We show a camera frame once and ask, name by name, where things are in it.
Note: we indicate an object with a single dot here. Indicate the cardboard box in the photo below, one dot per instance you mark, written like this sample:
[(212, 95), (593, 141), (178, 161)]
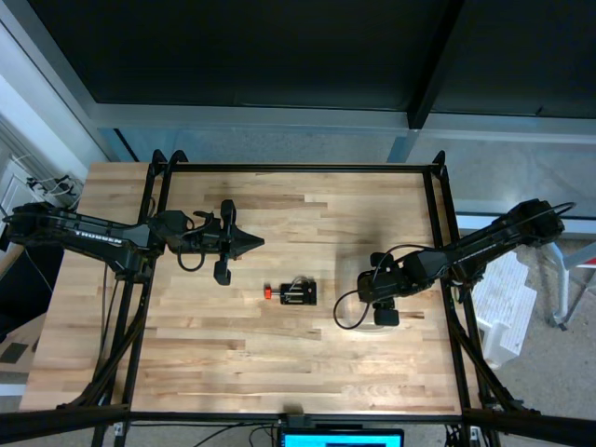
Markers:
[(23, 333)]

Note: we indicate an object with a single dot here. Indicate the black metal frame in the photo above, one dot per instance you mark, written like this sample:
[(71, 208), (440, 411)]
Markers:
[(209, 413)]

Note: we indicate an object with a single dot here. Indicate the laptop with blue screen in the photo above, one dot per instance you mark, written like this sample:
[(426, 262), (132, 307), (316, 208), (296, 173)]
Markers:
[(326, 440)]

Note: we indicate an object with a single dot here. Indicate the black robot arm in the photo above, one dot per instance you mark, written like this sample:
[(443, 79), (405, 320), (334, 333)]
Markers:
[(465, 251), (93, 235)]

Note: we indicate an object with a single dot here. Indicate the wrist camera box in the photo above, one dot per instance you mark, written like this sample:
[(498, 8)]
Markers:
[(364, 286)]

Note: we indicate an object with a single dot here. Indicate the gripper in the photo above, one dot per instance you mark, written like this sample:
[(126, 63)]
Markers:
[(226, 270), (386, 314)]

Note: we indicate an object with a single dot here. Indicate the black vise with red knob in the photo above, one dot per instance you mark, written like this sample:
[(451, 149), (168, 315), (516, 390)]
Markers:
[(300, 298)]

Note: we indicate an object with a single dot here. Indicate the black table-level camera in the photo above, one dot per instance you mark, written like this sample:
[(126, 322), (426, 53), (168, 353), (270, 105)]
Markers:
[(294, 418)]

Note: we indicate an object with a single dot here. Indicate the clear plastic tub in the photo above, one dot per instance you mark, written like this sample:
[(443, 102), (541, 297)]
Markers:
[(349, 267)]

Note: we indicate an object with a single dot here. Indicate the black foam pad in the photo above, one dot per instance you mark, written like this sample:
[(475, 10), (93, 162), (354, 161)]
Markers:
[(11, 354)]

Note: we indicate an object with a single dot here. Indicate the grey metal stand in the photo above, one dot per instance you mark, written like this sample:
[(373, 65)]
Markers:
[(562, 288)]

